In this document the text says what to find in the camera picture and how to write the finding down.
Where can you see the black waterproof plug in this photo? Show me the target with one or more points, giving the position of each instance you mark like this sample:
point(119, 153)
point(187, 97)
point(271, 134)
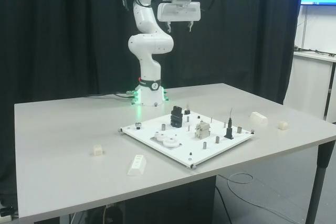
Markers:
point(187, 111)

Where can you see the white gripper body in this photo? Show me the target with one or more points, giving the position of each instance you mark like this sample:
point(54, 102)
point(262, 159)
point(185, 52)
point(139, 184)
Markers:
point(178, 12)

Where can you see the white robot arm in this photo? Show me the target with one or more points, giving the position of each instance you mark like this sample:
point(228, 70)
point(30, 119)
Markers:
point(149, 51)

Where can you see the white medium gear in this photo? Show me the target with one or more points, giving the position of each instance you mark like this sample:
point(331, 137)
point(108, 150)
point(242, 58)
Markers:
point(159, 136)

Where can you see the metal bolt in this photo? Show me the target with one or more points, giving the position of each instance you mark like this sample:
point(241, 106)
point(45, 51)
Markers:
point(137, 125)

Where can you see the long white holder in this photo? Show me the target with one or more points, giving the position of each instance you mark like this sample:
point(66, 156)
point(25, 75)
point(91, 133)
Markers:
point(136, 165)
point(258, 117)

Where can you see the white cabinet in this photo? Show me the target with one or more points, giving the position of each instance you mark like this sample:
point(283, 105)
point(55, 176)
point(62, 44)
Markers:
point(309, 85)

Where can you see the black curtain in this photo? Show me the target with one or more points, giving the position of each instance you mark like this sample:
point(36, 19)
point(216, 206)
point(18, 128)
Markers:
point(52, 24)

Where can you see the small white holder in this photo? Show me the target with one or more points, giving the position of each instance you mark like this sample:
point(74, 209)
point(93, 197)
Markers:
point(98, 150)
point(283, 125)

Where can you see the white task board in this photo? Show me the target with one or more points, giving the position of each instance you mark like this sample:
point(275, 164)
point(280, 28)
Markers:
point(181, 153)

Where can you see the white large gear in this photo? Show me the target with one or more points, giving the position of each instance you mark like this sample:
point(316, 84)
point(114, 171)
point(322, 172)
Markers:
point(170, 142)

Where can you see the dark grey table leg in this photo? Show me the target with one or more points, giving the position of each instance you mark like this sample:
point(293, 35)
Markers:
point(321, 179)

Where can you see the metal square peg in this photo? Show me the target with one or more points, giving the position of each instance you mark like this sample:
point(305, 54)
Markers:
point(239, 129)

